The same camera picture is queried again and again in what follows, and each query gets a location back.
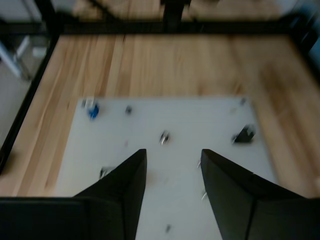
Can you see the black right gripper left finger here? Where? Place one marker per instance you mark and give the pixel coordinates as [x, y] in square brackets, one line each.
[75, 220]

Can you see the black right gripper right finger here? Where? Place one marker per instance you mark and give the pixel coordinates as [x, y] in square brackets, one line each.
[262, 217]

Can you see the clear plastic connector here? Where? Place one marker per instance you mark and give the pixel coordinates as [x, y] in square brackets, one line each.
[165, 137]

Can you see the white task board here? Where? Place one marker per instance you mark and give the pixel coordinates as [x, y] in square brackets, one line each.
[187, 120]

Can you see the blue square mount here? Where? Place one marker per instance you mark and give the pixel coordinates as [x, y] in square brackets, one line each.
[93, 112]

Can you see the black aluminium table frame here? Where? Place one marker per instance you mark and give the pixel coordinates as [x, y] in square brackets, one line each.
[125, 27]

